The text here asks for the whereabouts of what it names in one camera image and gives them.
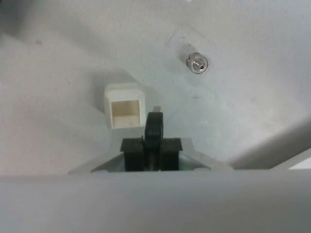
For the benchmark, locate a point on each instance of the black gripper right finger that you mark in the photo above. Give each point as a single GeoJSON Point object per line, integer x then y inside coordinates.
{"type": "Point", "coordinates": [170, 153]}

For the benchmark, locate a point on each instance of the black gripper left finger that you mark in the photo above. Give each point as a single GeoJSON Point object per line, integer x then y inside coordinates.
{"type": "Point", "coordinates": [132, 153]}

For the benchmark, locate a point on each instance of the white square holder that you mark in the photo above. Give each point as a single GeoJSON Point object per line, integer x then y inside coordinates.
{"type": "Point", "coordinates": [121, 97]}

